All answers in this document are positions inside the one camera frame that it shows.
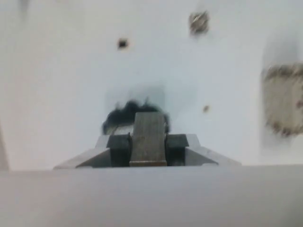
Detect white task board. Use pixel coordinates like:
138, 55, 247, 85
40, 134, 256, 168
0, 0, 303, 171

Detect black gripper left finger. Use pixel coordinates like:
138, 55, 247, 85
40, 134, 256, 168
53, 132, 133, 170

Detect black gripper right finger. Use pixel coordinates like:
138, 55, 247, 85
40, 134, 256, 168
164, 133, 242, 167

